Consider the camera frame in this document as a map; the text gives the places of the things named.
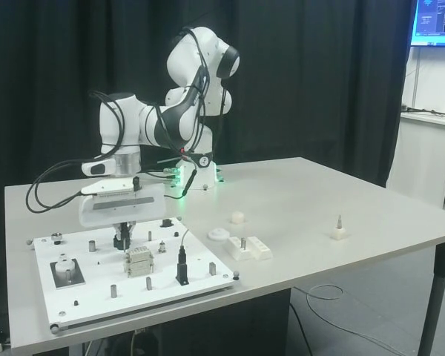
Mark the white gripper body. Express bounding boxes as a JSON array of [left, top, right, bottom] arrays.
[[77, 185, 167, 228]]

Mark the white peg holder with holes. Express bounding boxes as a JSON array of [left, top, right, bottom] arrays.
[[226, 235, 274, 262]]

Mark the grey waterproof plug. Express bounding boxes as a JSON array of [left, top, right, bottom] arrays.
[[123, 245, 151, 278]]

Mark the white task board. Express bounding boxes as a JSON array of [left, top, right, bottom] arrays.
[[24, 217, 243, 334]]

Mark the white small gear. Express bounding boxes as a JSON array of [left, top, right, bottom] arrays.
[[55, 253, 77, 276]]

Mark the black curtain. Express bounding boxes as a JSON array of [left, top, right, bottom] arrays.
[[0, 0, 413, 327]]

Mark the dark table leg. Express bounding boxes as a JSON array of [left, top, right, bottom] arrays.
[[418, 237, 445, 356]]

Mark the blue screen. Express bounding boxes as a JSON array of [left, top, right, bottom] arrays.
[[409, 0, 445, 48]]

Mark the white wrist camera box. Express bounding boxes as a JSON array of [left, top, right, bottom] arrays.
[[80, 156, 116, 177]]

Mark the thin black rod on wire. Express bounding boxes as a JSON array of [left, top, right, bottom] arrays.
[[180, 167, 198, 198]]

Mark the black plug with grey cable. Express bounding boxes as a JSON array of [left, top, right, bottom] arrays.
[[174, 228, 192, 287]]

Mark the black looped wrist cable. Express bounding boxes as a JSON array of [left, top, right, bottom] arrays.
[[25, 154, 111, 215]]

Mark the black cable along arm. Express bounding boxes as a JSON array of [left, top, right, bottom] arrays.
[[88, 28, 231, 175]]

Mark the cable on floor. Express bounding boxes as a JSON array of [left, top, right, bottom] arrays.
[[291, 283, 359, 356]]

